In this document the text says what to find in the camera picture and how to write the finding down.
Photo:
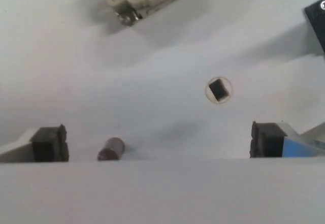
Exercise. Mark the black D-SUB plug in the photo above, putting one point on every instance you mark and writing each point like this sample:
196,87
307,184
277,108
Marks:
317,26

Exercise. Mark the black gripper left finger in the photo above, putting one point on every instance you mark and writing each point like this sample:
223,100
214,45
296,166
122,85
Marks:
48,142

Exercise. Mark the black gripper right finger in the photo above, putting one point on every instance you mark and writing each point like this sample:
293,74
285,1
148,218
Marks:
266,140

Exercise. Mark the white task board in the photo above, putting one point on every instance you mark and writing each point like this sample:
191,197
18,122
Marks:
152,56

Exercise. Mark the metal round peg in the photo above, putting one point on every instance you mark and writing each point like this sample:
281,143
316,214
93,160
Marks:
111,149

